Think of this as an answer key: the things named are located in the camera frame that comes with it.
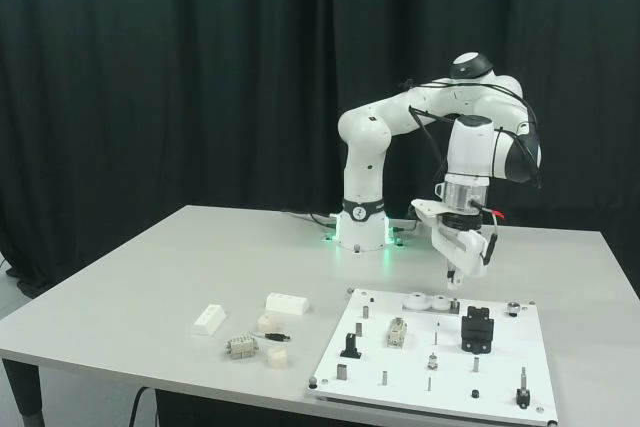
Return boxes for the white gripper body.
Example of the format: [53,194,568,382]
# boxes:
[428,226,488,280]

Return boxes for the white large gear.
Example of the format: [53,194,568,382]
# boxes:
[402,291,431,312]

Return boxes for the black D-SUB plug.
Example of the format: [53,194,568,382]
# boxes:
[459,303,497,354]

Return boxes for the white task board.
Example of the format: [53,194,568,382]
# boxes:
[305,288,560,426]

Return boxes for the white holder with holes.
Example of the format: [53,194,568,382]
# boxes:
[264,291,309,319]
[191,302,228,336]

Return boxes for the small white holder block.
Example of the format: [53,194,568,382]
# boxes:
[264,346,293,369]
[256,312,282,336]

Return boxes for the beige multi-pin plug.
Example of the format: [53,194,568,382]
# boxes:
[221,336,257,363]

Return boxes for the black curtains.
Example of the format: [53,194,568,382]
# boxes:
[0,0,640,298]

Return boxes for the dark table leg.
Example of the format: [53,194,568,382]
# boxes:
[1,358,42,427]

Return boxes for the black cable at arm foot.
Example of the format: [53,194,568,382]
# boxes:
[283,207,346,229]
[388,214,427,248]

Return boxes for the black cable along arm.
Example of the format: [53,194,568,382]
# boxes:
[398,77,546,192]

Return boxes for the black plug with short cable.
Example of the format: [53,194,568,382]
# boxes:
[251,330,295,345]

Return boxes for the black cable under table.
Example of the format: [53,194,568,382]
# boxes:
[130,385,154,427]

